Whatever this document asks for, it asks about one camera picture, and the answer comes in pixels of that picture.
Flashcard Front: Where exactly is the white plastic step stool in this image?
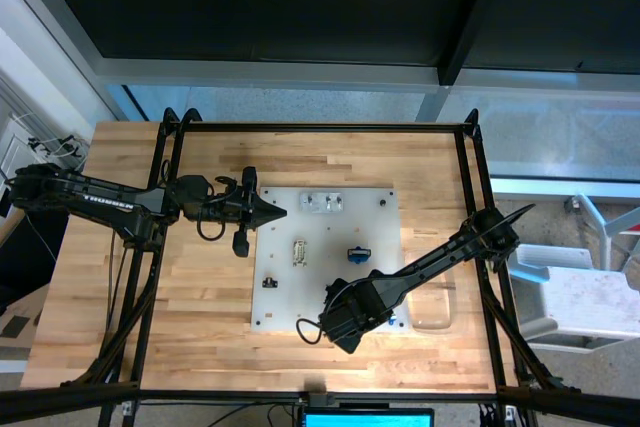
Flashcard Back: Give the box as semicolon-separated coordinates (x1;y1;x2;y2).
509;244;640;353

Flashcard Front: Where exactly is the clear plastic tub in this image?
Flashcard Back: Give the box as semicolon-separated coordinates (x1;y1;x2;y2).
402;246;460;334

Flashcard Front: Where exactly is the loose cable bundle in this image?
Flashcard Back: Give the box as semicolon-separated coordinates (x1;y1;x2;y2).
27;134;87;161

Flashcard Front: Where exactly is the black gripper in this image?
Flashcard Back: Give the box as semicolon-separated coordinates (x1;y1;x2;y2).
212;166;288;259
319;274;396;356

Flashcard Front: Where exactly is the grey metal window post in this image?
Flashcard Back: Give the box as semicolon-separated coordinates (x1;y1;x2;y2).
0;0;124;121

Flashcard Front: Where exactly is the aluminium bar plate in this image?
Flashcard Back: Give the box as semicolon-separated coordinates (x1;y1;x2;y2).
298;191;345;214

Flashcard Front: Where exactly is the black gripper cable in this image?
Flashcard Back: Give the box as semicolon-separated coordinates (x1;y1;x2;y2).
296;317;325;347
196;215;225;242

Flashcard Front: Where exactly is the grey metal chair frame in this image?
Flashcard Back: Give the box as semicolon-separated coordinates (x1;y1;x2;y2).
564;191;640;271

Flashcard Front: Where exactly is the black vertical pillar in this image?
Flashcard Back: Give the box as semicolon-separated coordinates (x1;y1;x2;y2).
438;0;501;87

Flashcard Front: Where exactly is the grey metal window rail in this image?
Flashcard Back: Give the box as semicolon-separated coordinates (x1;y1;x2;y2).
97;57;640;96

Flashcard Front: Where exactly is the white mounting board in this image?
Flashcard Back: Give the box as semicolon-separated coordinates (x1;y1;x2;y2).
248;186;405;333

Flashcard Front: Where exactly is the blue laptop screen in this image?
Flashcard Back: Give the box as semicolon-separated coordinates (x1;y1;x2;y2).
298;406;435;427

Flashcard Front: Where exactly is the black metal table frame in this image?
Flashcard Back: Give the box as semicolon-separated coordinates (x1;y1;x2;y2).
0;106;640;427

